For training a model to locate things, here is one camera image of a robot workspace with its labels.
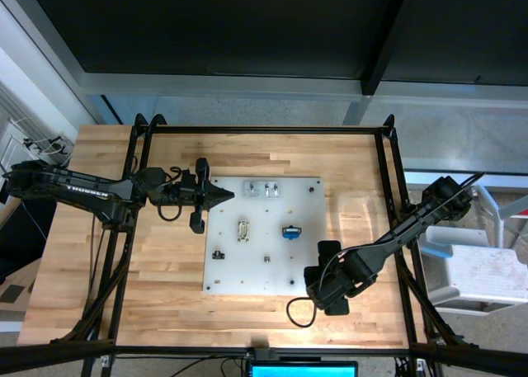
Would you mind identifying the blue lit screen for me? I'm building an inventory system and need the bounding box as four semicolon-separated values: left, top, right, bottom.
246;360;359;377

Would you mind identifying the white tubular chair frame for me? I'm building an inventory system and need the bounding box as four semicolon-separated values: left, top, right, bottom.
472;182;528;250

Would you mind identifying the white cable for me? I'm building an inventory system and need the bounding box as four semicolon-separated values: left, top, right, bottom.
12;120;61;153

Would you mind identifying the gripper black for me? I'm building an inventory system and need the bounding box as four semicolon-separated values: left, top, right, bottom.
177;157;236;235
304;239;352;318

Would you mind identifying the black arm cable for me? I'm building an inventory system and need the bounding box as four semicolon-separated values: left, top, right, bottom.
286;295;318;329
158;201;184;223

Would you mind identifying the white plastic stool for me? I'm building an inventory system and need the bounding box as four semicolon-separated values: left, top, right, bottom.
421;224;528;317

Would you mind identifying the small black table camera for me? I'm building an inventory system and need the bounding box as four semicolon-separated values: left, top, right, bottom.
250;337;271;360

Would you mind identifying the beige connector housing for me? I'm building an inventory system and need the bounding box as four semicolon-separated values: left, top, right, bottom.
236;219;252;245

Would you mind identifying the black square pad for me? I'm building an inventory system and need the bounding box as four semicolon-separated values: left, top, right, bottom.
0;283;25;306

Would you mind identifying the white mounting board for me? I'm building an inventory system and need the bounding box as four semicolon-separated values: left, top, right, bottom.
200;175;327;298

